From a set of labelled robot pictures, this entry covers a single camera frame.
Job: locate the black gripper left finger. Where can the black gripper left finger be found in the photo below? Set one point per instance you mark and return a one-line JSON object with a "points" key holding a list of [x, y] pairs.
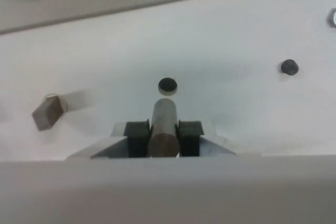
{"points": [[136, 136]]}

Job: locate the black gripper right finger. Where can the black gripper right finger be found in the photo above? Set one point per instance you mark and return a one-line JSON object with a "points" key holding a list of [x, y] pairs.
{"points": [[189, 137]]}

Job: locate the metal round peg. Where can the metal round peg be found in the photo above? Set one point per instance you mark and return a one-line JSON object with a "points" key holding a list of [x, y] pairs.
{"points": [[164, 129]]}

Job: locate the metal square peg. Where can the metal square peg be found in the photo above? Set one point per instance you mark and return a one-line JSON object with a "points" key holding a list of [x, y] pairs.
{"points": [[48, 115]]}

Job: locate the small dark round peg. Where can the small dark round peg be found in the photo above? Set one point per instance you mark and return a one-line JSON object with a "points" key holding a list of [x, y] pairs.
{"points": [[289, 67]]}

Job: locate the white task board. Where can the white task board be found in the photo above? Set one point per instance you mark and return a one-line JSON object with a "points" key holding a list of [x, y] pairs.
{"points": [[168, 77]]}

